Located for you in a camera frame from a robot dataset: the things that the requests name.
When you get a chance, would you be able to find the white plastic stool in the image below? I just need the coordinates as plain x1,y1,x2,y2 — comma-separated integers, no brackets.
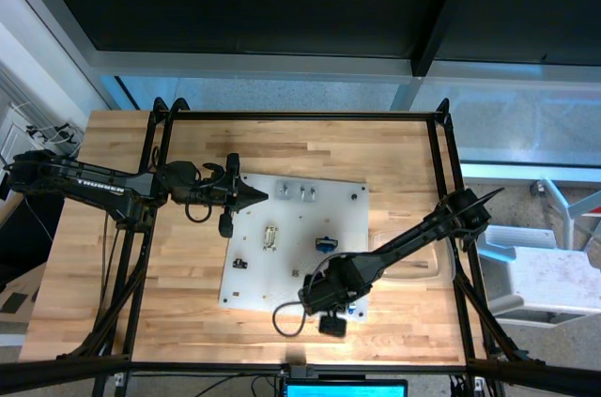
477,223,601,328

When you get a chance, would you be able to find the white plastic board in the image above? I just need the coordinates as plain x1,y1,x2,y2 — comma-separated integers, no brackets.
218,173,371,324

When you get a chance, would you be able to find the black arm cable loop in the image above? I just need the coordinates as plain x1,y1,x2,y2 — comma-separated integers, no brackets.
271,299,310,339
183,201,212,225

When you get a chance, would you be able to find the aluminium block with toggles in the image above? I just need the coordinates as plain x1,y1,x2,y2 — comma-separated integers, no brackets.
275,179,317,204

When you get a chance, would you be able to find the grey metal chair frame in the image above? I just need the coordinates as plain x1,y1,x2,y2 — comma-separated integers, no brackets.
530,176,601,252

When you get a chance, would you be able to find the black camera box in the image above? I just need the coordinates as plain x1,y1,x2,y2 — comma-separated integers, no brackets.
286,363,316,379

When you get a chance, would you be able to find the cardboard box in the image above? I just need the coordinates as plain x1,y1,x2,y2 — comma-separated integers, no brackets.
0,261,48,324

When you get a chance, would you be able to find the cable bundle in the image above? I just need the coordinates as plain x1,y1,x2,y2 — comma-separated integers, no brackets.
23,121,85,147

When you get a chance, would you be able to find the black metal frame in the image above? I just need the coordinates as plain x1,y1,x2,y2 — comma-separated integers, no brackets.
0,96,601,397

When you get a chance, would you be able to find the blue laptop screen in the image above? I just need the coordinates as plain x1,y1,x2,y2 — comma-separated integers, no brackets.
280,378,408,397

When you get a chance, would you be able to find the clear plastic tub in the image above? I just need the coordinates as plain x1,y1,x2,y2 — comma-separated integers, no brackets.
370,227,455,285

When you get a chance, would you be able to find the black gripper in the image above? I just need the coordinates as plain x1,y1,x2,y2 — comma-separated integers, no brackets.
298,277,361,338
206,152,270,239

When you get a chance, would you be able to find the grey window frame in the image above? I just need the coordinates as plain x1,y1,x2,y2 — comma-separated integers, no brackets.
0,0,601,112

